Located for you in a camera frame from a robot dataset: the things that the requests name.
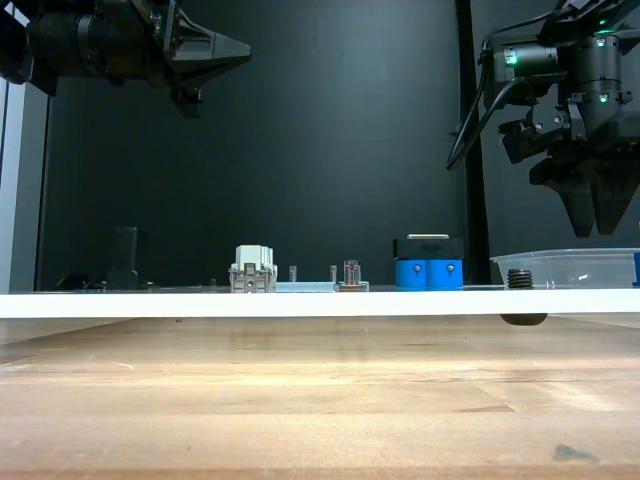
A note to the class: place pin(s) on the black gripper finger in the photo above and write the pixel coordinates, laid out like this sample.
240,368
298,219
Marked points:
580,205
615,200
210,42
200,67

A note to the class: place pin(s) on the black threaded set screw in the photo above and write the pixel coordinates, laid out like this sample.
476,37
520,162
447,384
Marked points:
520,279

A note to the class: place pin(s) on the clear plastic tub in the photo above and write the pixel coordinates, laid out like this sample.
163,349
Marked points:
575,270

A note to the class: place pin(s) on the black round nut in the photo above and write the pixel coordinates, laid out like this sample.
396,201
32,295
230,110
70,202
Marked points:
522,320

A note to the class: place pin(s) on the blue clamp with black connector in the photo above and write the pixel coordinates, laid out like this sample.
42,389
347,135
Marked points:
425,275

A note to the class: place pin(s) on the small black connector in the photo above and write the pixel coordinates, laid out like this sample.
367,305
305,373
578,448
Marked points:
125,255

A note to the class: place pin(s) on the grey connector housing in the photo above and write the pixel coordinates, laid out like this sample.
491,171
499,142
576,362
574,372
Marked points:
252,272

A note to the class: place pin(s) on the white mounting board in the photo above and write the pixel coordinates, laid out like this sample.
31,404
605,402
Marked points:
200,305

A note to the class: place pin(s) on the small metal connector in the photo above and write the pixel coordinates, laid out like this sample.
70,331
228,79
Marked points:
352,275

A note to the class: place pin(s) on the aluminium block with two posts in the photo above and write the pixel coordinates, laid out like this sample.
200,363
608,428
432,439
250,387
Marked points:
305,287

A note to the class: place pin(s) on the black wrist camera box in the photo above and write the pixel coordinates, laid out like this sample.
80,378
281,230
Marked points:
522,142

